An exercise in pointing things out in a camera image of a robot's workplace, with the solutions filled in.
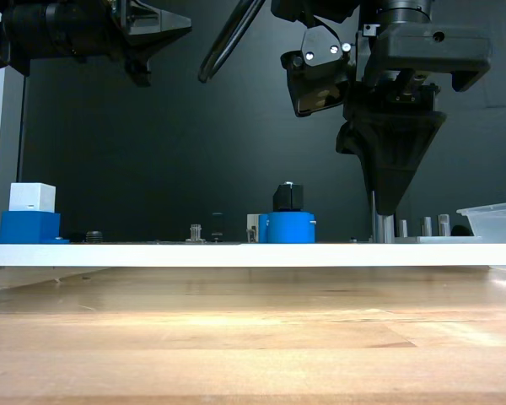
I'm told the blue round holder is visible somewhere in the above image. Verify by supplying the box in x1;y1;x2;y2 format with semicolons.
259;210;318;245

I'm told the white taskboard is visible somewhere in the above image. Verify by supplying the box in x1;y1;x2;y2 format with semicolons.
0;240;497;268

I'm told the blue square holder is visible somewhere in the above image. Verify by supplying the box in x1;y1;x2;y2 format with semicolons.
0;210;71;246

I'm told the silver 16mm metal cylinder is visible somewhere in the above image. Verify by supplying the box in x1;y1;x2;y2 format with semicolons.
371;190;396;245

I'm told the clear plastic tub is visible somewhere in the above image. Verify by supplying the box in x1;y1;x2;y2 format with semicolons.
455;201;506;273

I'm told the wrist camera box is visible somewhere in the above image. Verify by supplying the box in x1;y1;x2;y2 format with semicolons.
280;25;352;119

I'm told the white cube block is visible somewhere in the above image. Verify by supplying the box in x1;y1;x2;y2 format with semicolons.
8;181;57;213

